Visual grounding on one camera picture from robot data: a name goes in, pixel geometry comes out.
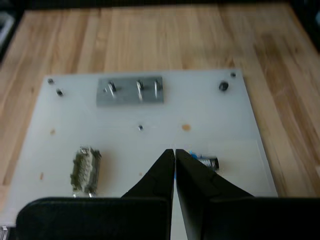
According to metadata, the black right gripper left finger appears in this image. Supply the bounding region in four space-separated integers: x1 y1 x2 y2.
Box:
16 149 175 240

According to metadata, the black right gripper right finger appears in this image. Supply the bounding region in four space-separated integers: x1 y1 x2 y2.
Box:
175 149 320 240

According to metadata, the beige multi-pin connector housing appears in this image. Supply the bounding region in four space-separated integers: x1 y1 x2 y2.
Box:
69 144 102 198

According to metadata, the blue clamp with metal cylinder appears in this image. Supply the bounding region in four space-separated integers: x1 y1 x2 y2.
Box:
188 149 220 171

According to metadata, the white task board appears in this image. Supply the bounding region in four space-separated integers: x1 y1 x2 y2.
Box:
3 68 279 240

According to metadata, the grey metal peg plate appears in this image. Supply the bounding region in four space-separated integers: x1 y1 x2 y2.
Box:
96 76 165 108

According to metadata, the silver metal peg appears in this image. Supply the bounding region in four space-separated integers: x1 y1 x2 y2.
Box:
153 78 161 99
105 79 120 100
135 79 145 101

